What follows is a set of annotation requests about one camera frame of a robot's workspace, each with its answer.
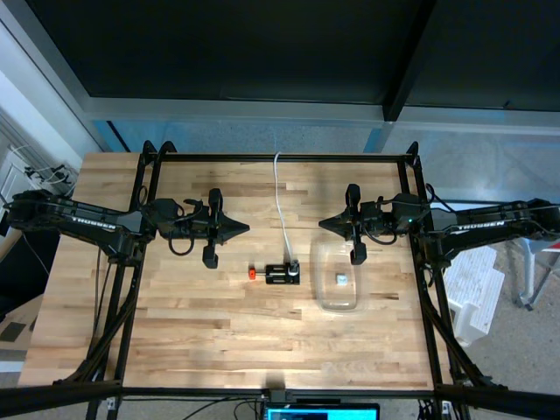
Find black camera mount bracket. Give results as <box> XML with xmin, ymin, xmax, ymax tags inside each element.
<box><xmin>261</xmin><ymin>379</ymin><xmax>292</xmax><ymax>404</ymax></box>

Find screen with blue edge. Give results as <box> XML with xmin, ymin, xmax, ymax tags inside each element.
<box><xmin>262</xmin><ymin>402</ymin><xmax>381</xmax><ymax>420</ymax></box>

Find white power cable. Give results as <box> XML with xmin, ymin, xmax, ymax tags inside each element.
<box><xmin>272</xmin><ymin>150</ymin><xmax>297</xmax><ymax>263</ymax></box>

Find black metal frame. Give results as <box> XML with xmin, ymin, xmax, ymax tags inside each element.
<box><xmin>0</xmin><ymin>139</ymin><xmax>560</xmax><ymax>420</ymax></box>

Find brown cardboard box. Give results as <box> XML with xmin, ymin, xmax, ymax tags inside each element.
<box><xmin>0</xmin><ymin>292</ymin><xmax>46</xmax><ymax>352</ymax></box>

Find grey metal stand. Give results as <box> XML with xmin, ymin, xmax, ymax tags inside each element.
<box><xmin>507</xmin><ymin>238</ymin><xmax>560</xmax><ymax>312</ymax></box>

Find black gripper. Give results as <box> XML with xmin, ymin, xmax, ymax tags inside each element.
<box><xmin>318</xmin><ymin>183</ymin><xmax>388</xmax><ymax>267</ymax></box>
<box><xmin>190</xmin><ymin>187</ymin><xmax>251</xmax><ymax>270</ymax></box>

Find black and white wall cables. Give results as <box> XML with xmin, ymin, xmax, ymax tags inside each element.
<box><xmin>23</xmin><ymin>163</ymin><xmax>74</xmax><ymax>186</ymax></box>

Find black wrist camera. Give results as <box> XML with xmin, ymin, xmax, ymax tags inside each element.
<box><xmin>391</xmin><ymin>193</ymin><xmax>432</xmax><ymax>232</ymax></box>
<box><xmin>150</xmin><ymin>198</ymin><xmax>183</xmax><ymax>223</ymax></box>

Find white plastic step stool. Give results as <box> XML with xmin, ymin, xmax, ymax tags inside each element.
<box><xmin>443</xmin><ymin>247</ymin><xmax>507</xmax><ymax>349</ymax></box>

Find clear plastic tub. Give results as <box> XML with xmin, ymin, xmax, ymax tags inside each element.
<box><xmin>309</xmin><ymin>237</ymin><xmax>370</xmax><ymax>314</ymax></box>

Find black vise with orange knob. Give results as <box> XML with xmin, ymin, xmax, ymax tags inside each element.
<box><xmin>248</xmin><ymin>262</ymin><xmax>304</xmax><ymax>287</ymax></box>

